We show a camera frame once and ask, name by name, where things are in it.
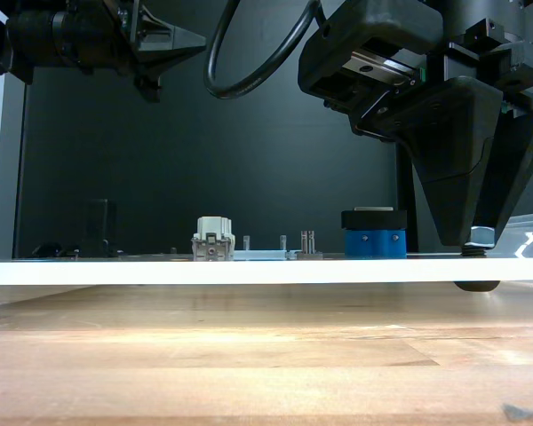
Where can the black clamp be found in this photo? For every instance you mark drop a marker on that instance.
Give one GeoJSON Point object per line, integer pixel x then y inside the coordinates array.
{"type": "Point", "coordinates": [100, 231]}

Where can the black M12 bolt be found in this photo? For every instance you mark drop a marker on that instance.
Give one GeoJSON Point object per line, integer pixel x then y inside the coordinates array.
{"type": "Point", "coordinates": [477, 287]}

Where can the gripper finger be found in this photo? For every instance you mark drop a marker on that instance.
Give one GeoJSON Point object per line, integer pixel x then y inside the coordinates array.
{"type": "Point", "coordinates": [513, 168]}
{"type": "Point", "coordinates": [453, 155]}
{"type": "Point", "coordinates": [169, 44]}

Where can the small metal connector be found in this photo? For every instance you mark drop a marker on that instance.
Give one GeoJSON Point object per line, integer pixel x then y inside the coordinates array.
{"type": "Point", "coordinates": [308, 244]}

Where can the silver M12 nut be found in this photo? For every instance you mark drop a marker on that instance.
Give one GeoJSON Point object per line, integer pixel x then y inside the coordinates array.
{"type": "Point", "coordinates": [484, 237]}

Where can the beige connector housing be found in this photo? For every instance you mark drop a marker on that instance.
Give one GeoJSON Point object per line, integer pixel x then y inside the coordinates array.
{"type": "Point", "coordinates": [213, 226]}

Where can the black metal frame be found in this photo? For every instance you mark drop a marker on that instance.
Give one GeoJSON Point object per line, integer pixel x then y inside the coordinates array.
{"type": "Point", "coordinates": [406, 199]}

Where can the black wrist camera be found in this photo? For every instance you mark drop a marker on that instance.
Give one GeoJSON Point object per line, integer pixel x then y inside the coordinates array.
{"type": "Point", "coordinates": [373, 126]}

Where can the blue and black D-sub connector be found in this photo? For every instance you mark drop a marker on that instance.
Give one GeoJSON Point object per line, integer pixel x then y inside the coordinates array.
{"type": "Point", "coordinates": [375, 244]}

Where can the aluminium block with pins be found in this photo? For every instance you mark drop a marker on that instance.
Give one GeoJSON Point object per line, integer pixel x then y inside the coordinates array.
{"type": "Point", "coordinates": [260, 255]}

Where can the white board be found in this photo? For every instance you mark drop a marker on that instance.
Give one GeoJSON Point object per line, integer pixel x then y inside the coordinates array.
{"type": "Point", "coordinates": [248, 273]}

